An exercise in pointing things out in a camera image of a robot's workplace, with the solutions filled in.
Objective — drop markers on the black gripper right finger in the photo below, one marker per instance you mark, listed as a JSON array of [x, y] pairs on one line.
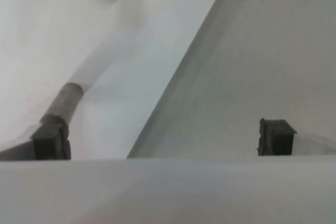
[[275, 140]]

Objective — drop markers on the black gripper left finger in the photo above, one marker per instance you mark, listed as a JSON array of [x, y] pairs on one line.
[[47, 142]]

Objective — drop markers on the metal round peg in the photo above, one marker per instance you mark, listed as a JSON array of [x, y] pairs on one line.
[[65, 100]]

